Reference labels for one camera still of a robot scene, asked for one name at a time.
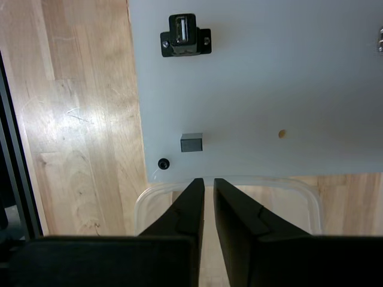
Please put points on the white taskboard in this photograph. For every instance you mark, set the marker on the white taskboard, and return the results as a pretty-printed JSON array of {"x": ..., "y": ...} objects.
[{"x": 269, "y": 89}]

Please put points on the clear plastic tub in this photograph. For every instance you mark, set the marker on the clear plastic tub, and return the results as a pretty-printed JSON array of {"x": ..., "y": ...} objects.
[{"x": 287, "y": 203}]

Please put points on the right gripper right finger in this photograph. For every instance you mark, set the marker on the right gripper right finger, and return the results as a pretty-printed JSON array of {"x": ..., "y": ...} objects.
[{"x": 239, "y": 227}]

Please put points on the black corner screw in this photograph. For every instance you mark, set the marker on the black corner screw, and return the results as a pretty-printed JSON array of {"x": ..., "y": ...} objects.
[{"x": 163, "y": 164}]

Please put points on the black metal table frame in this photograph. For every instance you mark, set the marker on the black metal table frame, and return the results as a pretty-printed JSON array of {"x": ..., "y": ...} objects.
[{"x": 18, "y": 167}]

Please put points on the grey square metal bar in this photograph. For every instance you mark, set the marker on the grey square metal bar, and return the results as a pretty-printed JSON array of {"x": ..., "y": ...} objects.
[{"x": 191, "y": 145}]

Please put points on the black USB socket mount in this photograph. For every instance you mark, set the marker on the black USB socket mount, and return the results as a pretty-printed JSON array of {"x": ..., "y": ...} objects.
[{"x": 191, "y": 49}]

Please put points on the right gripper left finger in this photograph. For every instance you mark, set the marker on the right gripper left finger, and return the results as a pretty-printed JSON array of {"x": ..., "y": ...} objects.
[{"x": 185, "y": 215}]

